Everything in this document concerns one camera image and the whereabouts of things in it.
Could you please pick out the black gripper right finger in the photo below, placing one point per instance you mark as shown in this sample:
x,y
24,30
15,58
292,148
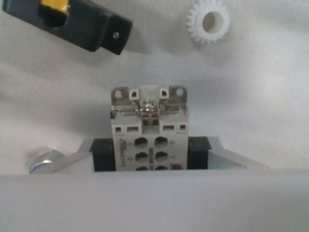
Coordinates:
x,y
198,154

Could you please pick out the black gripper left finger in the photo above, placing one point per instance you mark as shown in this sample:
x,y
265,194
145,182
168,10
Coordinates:
x,y
102,157

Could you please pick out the black D-SUB plug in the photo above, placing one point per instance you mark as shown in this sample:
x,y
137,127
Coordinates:
x,y
84,31

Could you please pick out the white small gear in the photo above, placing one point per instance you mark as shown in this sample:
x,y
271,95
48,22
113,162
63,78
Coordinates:
x,y
195,26

